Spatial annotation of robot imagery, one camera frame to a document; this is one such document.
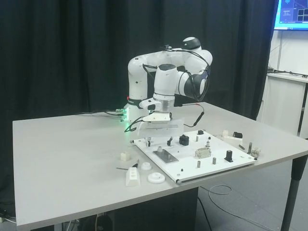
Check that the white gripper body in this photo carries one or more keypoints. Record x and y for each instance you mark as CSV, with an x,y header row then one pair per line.
x,y
161,132

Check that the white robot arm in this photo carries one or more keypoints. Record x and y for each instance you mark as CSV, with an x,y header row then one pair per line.
x,y
166,81

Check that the white medium gear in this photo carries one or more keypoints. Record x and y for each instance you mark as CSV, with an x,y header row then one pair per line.
x,y
146,166

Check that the white large gear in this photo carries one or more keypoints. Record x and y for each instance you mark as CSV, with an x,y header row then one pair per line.
x,y
156,178

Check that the black D-SUB plug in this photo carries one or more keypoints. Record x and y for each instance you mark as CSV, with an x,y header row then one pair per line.
x,y
184,140

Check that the flat white mounting plate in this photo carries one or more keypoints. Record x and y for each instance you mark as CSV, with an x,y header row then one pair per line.
x,y
157,117

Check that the small black Ethernet plug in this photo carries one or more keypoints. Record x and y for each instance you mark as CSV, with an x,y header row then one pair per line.
x,y
136,164

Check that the small white cube holder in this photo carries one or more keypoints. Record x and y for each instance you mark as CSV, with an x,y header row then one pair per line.
x,y
225,133
125,156

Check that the white task board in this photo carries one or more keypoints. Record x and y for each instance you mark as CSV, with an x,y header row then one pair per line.
x,y
192,166

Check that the metal BNC plug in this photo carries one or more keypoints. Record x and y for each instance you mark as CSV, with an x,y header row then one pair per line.
x,y
206,144

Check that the thin metal bolt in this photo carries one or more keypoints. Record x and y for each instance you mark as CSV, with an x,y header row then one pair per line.
x,y
121,168

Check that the long white peg holder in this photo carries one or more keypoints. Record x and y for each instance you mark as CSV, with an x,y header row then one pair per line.
x,y
132,178
232,140

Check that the black stepped plug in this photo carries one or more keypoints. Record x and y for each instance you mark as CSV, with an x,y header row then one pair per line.
x,y
228,156

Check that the beige multi-pin plug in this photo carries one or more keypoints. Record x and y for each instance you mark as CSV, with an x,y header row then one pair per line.
x,y
256,152

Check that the white cabinet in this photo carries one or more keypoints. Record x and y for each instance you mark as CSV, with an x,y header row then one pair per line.
x,y
284,106

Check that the black curtain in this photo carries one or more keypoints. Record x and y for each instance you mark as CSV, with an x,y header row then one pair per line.
x,y
72,48

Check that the black table leg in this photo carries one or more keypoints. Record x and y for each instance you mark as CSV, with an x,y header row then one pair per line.
x,y
291,192

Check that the blue screen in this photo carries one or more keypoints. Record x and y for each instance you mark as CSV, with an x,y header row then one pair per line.
x,y
292,14

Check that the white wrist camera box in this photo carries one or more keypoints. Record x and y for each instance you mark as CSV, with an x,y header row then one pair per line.
x,y
149,104

